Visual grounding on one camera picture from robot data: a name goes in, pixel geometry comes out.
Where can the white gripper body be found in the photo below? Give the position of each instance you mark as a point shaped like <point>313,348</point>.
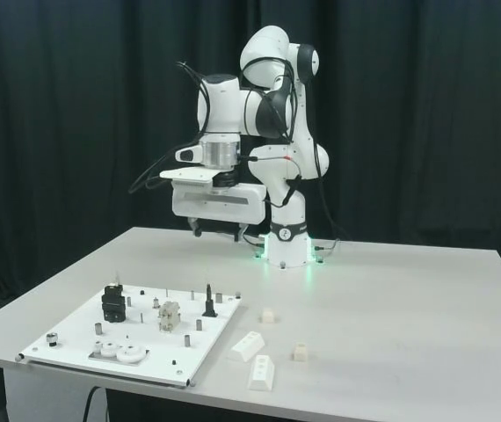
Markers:
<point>220,204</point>

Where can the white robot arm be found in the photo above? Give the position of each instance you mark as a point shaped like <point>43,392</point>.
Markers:
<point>285,206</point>

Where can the flat white mounting plate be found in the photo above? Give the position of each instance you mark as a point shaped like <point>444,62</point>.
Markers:
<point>186,175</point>

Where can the thin black rod red tag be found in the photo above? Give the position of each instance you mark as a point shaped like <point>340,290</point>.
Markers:
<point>247,156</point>

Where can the black tall plug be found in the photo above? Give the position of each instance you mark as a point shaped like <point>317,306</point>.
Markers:
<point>209,303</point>

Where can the small white cube holder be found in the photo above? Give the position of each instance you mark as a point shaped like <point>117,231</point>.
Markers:
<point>300,352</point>
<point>268,316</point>

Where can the beige connector plug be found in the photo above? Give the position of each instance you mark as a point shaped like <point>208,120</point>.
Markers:
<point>168,316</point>

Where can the metal round peg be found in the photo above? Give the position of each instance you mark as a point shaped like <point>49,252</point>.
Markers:
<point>198,325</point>
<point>99,329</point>
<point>186,341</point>

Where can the long white peg holder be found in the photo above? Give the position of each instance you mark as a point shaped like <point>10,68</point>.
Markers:
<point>247,347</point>
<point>263,373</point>

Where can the white large gear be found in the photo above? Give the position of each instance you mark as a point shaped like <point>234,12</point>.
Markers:
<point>131,354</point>

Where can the white medium gear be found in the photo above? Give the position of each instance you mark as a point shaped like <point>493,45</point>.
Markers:
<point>110,350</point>

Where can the white small gear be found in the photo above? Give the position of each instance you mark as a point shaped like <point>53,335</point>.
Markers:
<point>97,345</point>

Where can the white task board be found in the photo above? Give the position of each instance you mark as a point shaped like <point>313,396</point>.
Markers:
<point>79,347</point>

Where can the black curtain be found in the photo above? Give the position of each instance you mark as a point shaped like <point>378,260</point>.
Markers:
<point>57,132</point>

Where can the metal BNC plug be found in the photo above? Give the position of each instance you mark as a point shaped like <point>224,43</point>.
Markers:
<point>51,340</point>

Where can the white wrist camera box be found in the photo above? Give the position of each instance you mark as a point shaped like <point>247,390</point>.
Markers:
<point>187,154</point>

